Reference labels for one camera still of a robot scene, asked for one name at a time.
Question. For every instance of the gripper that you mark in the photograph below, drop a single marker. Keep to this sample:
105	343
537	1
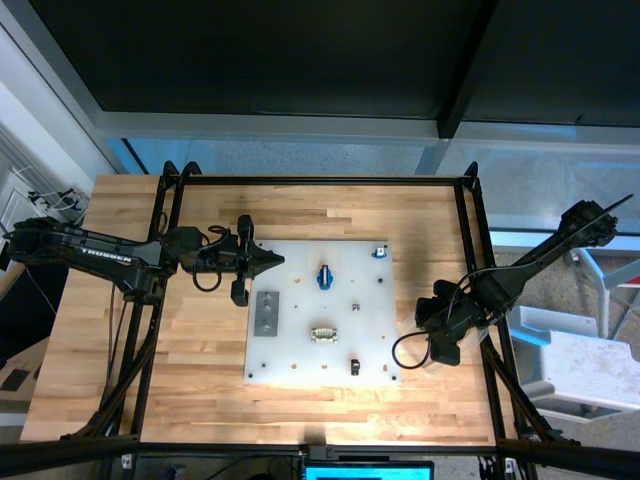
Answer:
455	320
243	250

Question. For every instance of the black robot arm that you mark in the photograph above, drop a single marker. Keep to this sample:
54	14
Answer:
540	255
105	255

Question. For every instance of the silver bar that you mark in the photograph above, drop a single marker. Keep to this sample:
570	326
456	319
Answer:
325	274

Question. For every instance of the blue bar clamp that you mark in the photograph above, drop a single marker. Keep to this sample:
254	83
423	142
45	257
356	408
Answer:
325	286

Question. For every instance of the grey metal plate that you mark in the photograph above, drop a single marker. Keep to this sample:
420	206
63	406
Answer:
261	320

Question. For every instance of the small blue white connector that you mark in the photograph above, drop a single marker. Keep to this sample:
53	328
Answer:
379	253

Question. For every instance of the white task board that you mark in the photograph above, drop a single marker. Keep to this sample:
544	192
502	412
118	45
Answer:
300	350

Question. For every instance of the beige connector housing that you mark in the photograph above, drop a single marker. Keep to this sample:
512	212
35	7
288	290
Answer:
325	335

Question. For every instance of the white step stool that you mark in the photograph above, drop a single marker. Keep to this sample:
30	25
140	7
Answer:
590	360

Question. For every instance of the screen with blue edge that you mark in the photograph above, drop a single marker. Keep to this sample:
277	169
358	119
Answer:
365	472

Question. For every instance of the cardboard box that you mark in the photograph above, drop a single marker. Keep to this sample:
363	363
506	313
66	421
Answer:
20	365

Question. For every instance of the black metal frame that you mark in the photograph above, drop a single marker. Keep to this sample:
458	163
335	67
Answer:
320	180

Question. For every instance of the silver frame bracket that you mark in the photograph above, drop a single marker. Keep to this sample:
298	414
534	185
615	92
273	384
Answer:
127	461
510	464

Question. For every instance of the white tubular chair frame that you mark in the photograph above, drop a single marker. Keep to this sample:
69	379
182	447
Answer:
604	310

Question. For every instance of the small black camera mount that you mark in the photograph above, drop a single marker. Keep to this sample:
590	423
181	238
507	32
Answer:
316	451

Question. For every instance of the black post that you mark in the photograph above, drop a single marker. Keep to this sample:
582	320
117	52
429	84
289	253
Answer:
465	75

